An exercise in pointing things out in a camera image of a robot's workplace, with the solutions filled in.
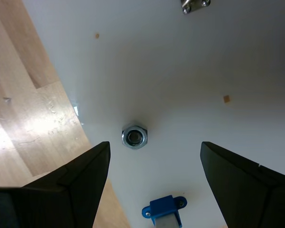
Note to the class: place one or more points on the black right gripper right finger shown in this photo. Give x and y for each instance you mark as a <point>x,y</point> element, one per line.
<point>251,194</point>

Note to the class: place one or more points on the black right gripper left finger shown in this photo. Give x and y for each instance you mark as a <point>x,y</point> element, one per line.
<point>50,202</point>

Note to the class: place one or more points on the silver M12 hex nut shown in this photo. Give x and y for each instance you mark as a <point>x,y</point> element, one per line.
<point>125,139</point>

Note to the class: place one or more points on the white board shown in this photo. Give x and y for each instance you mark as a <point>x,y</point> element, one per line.
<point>180,83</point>

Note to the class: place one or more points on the blue plastic bracket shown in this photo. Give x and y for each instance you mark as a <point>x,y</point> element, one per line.
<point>161,204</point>

